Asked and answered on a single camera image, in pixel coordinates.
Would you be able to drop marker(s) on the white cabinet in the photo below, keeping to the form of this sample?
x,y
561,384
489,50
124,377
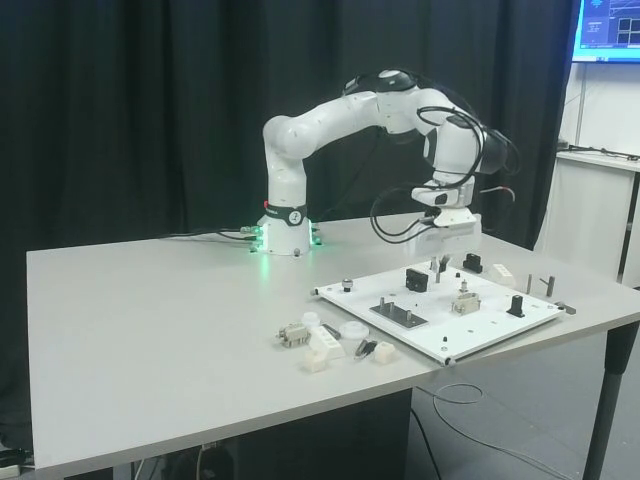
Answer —
x,y
595,215

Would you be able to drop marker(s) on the black curtain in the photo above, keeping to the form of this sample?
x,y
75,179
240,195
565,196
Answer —
x,y
150,110

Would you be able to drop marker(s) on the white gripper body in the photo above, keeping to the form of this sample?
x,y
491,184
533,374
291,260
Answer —
x,y
452,239

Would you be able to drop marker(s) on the white peg holder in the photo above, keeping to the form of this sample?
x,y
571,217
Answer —
x,y
503,273

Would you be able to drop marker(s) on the black D-SUB plug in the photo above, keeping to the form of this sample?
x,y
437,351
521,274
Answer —
x,y
472,262

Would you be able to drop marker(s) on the black bolt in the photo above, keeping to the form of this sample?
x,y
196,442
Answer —
x,y
346,285

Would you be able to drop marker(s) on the small white cube holder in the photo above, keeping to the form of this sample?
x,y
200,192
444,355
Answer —
x,y
384,353
315,361

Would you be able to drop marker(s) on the black table leg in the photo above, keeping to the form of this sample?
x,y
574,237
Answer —
x,y
607,405

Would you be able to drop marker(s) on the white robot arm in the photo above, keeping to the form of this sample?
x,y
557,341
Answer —
x,y
320,120

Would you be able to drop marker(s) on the white task board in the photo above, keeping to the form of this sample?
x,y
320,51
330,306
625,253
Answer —
x,y
450,325

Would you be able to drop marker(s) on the blue screen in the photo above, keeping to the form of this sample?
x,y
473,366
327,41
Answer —
x,y
607,30

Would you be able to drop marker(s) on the white holder with holes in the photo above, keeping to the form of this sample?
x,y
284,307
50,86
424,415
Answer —
x,y
330,346

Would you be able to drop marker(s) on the metal BNC plug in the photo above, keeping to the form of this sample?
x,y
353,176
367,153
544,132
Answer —
x,y
464,287

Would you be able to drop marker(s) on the metal round peg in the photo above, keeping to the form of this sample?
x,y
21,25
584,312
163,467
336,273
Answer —
x,y
528,283

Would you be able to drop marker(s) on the black USB plug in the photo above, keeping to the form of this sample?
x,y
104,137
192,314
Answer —
x,y
365,348

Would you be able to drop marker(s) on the metal waterproof plug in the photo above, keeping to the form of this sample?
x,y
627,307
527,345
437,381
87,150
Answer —
x,y
288,336

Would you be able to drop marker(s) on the white medium gear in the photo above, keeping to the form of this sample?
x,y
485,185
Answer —
x,y
353,330

